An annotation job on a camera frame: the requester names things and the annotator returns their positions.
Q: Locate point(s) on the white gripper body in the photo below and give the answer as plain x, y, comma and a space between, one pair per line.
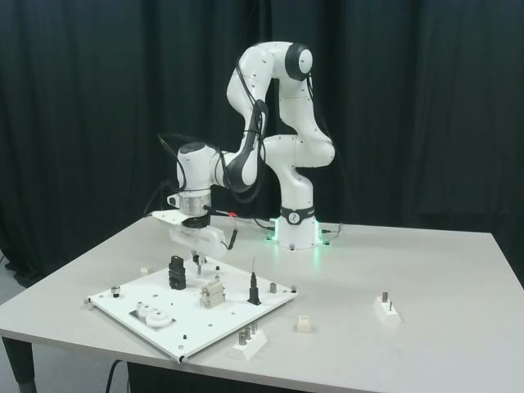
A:
200, 241

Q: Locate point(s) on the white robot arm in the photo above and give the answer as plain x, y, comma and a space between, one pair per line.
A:
294, 180

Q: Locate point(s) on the metal round peg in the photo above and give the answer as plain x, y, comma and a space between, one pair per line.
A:
254, 328
248, 333
241, 339

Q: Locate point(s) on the white round peg holder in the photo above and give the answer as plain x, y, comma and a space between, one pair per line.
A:
249, 350

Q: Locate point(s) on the large metal square peg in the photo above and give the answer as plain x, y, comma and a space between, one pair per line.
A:
385, 296

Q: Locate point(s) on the white square peg holder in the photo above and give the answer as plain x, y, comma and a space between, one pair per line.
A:
388, 314

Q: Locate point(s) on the black D-SUB plug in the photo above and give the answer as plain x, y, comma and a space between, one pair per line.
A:
177, 274

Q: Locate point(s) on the beige metal connector block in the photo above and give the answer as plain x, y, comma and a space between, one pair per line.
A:
213, 295

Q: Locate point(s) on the small cream plug holder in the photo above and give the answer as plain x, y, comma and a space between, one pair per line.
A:
303, 323
146, 271

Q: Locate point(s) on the white task board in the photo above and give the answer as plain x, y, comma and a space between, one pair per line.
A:
229, 319

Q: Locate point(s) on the small white gear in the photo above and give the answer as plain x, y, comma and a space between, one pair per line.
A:
140, 305

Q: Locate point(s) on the large white gear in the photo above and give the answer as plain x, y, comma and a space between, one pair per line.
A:
159, 320

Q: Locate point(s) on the medium white gear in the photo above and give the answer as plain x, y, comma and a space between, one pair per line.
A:
146, 312

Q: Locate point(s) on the round dark metal plug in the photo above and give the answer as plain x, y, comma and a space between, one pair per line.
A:
116, 292

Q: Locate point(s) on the black curtains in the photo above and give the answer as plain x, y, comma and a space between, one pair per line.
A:
82, 82

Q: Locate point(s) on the black table leg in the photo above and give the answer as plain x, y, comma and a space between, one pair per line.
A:
18, 364

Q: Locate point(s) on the flat white mount plate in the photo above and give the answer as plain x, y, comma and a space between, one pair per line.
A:
165, 218

